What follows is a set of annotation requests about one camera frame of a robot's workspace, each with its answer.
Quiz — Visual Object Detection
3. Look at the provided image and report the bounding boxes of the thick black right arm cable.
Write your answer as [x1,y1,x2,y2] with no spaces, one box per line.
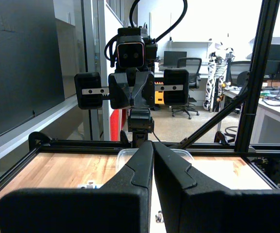
[129,0,188,42]

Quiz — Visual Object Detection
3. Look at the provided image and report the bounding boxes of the yellow black tool case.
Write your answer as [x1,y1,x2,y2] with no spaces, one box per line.
[154,90,166,104]

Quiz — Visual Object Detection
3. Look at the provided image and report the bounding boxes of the clear plastic tub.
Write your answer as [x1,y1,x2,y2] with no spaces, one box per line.
[117,148,196,170]

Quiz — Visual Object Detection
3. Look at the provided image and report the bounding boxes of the white task board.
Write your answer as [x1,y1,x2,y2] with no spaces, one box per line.
[76,157,274,233]

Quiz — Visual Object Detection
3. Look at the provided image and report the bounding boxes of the thin black right cable loop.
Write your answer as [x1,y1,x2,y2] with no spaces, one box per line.
[104,36,119,68]

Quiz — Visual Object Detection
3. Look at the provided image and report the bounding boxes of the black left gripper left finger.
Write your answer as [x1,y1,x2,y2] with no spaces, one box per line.
[0,140,154,233]

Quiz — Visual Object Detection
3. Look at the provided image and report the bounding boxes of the black aluminium frame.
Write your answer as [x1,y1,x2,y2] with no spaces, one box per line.
[0,0,280,204]

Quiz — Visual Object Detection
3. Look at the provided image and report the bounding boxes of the black mesh office chair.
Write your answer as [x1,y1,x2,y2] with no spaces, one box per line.
[170,57,203,120]

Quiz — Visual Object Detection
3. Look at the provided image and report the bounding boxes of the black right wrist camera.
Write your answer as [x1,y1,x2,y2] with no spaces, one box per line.
[116,35,146,68]

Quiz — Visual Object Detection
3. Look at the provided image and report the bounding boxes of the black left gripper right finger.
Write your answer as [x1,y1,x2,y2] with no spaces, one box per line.
[153,142,280,233]

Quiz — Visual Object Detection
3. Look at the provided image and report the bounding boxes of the red cabinet panel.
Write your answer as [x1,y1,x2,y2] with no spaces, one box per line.
[110,108,128,142]

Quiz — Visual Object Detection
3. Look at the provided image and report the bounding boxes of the small blue connector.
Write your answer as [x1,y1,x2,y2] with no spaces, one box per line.
[87,181,102,190]

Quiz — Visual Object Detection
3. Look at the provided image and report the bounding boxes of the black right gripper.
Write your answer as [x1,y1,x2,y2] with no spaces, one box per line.
[74,67,190,110]

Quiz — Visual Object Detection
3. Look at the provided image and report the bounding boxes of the white office desk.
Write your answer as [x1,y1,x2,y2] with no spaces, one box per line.
[223,86,280,145]

